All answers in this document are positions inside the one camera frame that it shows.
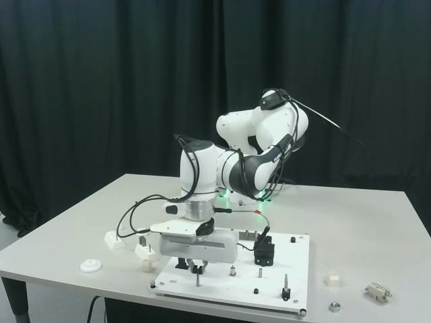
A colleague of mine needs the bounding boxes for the flat white mounting plate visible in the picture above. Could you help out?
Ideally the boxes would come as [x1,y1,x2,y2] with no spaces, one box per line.
[150,219,216,244]

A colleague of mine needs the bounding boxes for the black floor cable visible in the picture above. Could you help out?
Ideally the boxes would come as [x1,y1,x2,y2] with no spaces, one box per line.
[87,295,102,323]

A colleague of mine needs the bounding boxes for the silver flange ring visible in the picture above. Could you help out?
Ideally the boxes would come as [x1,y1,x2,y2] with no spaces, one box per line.
[185,200,216,221]

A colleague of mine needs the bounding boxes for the black D-SUB plug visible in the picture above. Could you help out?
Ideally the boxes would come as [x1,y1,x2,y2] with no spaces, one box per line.
[253,235,277,267]

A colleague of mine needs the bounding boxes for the metal D-SUB connector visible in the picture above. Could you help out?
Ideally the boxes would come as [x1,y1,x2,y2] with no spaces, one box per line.
[364,283,387,300]

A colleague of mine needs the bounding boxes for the white peg holder round holes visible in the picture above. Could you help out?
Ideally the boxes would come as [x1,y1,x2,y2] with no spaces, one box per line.
[103,229,127,251]

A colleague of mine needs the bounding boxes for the black curtain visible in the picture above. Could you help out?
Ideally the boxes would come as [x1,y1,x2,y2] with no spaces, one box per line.
[0,0,431,238]

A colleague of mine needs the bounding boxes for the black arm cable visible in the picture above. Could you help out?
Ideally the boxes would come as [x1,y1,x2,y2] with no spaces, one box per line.
[124,133,299,236]
[115,133,300,240]

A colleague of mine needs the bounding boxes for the long black cable tie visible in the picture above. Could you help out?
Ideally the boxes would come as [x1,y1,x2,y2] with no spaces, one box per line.
[284,94,367,146]

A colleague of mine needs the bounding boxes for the white peg holder square holes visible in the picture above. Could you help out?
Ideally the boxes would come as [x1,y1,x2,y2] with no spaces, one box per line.
[134,243,159,262]

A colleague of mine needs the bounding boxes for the black table leg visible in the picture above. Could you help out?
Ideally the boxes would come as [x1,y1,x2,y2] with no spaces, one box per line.
[1,277,27,323]

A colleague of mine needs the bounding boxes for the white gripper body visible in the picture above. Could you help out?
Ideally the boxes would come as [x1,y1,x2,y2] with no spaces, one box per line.
[158,230,239,265]

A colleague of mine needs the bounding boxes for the white large gear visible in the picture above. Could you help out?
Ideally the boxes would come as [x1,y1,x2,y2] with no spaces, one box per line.
[79,259,102,274]

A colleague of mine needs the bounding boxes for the thin black rod red tag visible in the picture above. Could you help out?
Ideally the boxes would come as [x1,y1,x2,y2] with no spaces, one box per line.
[215,207,271,248]

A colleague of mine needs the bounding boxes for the black and metal upright plug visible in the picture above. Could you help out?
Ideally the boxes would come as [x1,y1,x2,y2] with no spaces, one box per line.
[280,273,292,301]

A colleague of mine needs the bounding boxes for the white task board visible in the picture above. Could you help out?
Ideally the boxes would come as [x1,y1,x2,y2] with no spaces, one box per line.
[149,230,310,318]

